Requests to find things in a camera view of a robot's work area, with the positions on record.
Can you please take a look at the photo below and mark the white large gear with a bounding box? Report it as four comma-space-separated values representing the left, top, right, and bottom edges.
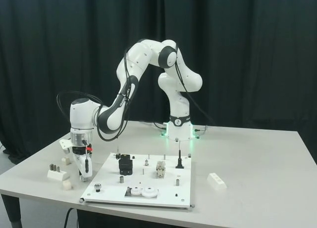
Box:
141, 186, 159, 198

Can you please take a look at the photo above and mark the white task board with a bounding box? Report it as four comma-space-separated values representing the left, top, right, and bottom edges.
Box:
79, 152, 195, 209

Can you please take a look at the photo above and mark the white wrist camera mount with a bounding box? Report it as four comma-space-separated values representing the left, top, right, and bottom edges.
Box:
59, 138, 73, 154

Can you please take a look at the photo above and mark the black waterproof plug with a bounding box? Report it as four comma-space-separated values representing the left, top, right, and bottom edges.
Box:
175, 142, 185, 170

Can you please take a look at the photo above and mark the black rod with red tag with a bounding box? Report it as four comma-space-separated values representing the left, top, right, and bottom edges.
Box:
84, 145, 92, 174

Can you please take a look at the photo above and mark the black D-SUB plug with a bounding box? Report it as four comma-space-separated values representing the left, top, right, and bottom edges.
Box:
118, 153, 134, 176

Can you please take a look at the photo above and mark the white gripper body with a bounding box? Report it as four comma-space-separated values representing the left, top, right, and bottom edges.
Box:
72, 153, 94, 178

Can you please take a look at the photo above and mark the silver wrist flange ring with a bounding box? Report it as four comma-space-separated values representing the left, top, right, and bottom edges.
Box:
70, 132, 94, 148

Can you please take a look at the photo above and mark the white peg holder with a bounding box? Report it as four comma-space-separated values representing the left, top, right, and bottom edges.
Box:
207, 173, 227, 190
47, 168, 69, 182

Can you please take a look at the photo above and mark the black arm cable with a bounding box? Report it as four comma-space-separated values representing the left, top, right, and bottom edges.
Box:
173, 40, 215, 127
56, 47, 136, 142

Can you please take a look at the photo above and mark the black curtain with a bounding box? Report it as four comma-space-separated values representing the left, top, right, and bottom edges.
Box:
0, 0, 317, 162

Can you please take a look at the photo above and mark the black floor cable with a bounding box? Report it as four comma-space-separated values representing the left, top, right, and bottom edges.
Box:
64, 207, 75, 228

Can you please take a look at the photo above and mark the grey table leg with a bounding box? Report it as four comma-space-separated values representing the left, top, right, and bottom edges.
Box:
0, 194, 21, 228

